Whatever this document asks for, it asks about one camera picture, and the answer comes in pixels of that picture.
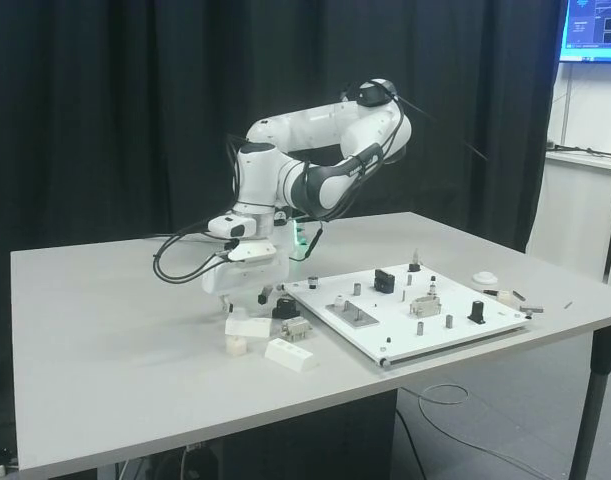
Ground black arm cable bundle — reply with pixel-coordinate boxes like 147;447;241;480
151;130;242;282

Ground grey floor cable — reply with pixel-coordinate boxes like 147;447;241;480
416;383;577;462

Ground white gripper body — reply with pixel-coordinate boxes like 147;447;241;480
201;259;290;307

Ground white holder with holes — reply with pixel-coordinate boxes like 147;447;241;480
263;338;320;374

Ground white flat holder block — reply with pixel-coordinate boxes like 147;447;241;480
224;315;273;340

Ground white cabinet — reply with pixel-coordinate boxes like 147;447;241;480
538;62;611;290

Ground white task board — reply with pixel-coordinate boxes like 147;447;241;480
282;260;530;372

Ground thin black rod on wire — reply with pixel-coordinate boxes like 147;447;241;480
302;223;325;260

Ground black cabinet under table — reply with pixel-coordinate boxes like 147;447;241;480
218;388;400;480

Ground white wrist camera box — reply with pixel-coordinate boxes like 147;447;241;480
206;213;257;239

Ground black waterproof plug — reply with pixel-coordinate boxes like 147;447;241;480
270;296;300;321

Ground metal D-SUB plug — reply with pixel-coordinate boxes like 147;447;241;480
280;316;307;342

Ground blue screen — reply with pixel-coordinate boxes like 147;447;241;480
559;0;611;65

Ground black curtains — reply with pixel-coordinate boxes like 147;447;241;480
0;0;571;261

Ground black table leg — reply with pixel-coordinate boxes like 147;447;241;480
568;327;611;480

